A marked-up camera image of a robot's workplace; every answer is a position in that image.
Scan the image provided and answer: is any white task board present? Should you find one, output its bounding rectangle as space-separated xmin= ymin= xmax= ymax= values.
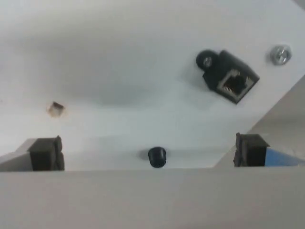
xmin=0 ymin=0 xmax=305 ymax=172

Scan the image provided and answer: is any dark metal round peg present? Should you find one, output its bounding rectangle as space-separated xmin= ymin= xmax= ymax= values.
xmin=147 ymin=146 xmax=167 ymax=169

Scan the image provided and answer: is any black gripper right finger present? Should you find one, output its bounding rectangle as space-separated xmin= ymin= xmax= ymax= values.
xmin=234 ymin=132 xmax=305 ymax=168

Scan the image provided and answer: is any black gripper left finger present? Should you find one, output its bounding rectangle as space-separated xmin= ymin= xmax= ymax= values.
xmin=0 ymin=135 xmax=65 ymax=172

